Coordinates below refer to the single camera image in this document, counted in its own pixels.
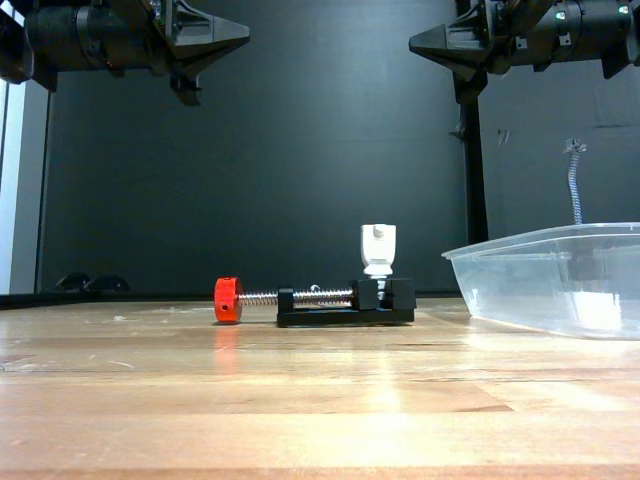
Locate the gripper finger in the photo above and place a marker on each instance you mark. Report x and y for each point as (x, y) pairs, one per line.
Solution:
(445, 45)
(220, 35)

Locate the white power receptacle socket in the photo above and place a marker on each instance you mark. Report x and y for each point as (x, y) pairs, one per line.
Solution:
(378, 250)

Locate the clear plastic tub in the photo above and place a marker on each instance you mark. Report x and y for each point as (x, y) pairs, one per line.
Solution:
(500, 280)

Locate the small white block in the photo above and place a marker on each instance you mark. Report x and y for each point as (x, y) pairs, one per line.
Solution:
(597, 312)

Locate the black vise with red knob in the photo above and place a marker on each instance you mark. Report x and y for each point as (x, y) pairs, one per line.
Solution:
(340, 317)

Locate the black vertical post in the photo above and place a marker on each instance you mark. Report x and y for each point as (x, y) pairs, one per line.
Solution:
(476, 175)

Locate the black aluminium table frame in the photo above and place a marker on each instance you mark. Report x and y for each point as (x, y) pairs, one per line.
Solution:
(30, 301)

